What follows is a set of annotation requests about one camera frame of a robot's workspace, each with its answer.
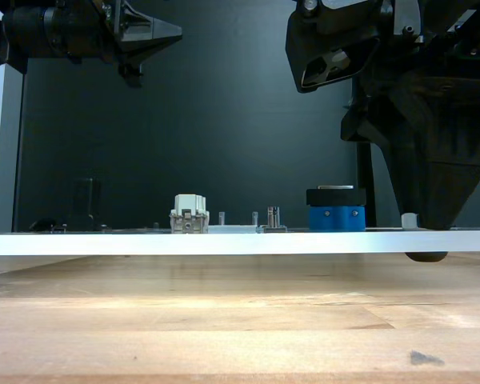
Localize clear plastic block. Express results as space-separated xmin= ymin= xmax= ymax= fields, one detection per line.
xmin=207 ymin=224 xmax=261 ymax=234

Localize blue plastic clamp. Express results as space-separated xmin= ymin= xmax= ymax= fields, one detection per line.
xmin=308 ymin=205 xmax=366 ymax=233

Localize black connector housing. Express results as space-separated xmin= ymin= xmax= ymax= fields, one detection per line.
xmin=28 ymin=177 xmax=106 ymax=233

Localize white window frame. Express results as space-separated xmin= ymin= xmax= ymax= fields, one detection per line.
xmin=0 ymin=62 xmax=25 ymax=234

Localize silver cylindrical metal connector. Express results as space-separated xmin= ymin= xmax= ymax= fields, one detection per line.
xmin=257 ymin=205 xmax=290 ymax=234

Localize beige connector housing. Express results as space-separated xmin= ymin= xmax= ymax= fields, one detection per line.
xmin=168 ymin=193 xmax=211 ymax=234

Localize black plug with silver insert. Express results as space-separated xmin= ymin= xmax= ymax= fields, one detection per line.
xmin=306 ymin=183 xmax=367 ymax=209

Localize white board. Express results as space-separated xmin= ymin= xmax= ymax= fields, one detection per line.
xmin=0 ymin=226 xmax=480 ymax=257

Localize black vertical pillar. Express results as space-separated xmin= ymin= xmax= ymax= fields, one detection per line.
xmin=346 ymin=78 xmax=379 ymax=230

